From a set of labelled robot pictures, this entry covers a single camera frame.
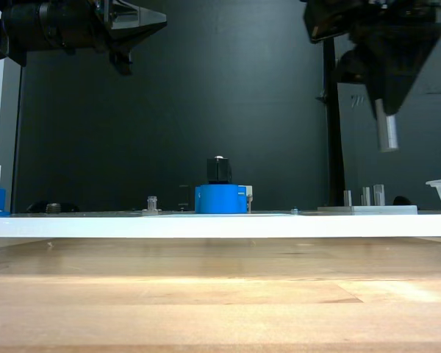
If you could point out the black round threaded knob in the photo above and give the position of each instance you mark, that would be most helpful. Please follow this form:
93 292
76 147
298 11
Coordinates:
52 207

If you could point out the tall metal peg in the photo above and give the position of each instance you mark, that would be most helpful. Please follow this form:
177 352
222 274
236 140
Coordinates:
379 195

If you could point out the small clear connector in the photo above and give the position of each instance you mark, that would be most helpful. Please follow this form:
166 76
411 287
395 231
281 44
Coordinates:
151 205

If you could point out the white board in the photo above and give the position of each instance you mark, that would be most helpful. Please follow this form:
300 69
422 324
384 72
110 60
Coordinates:
132 226

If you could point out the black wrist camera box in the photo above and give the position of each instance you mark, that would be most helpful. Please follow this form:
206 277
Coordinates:
327 20

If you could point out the thin short metal peg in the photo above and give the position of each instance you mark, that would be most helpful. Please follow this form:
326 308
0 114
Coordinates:
347 198

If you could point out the black block with silver ball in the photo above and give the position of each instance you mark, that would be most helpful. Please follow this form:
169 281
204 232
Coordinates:
217 171

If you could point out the low black rounded object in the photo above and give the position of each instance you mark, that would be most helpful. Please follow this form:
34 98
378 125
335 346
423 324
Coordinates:
401 200

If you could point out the blue round housing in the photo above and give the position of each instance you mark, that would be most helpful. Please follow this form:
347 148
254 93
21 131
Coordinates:
217 200

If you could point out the aluminium peg base plate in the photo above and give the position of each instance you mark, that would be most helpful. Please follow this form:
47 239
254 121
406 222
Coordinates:
382 210

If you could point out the medium metal peg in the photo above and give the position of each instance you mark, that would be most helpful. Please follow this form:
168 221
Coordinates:
366 196

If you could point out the black frame post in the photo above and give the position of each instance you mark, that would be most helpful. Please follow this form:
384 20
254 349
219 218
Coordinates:
334 147

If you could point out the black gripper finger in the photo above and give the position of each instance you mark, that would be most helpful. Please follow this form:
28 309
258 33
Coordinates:
123 60
400 59
143 25
353 68

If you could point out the large steel cylinder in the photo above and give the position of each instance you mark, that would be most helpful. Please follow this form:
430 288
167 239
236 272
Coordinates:
387 128

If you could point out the small white box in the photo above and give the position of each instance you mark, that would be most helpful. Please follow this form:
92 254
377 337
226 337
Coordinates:
250 191

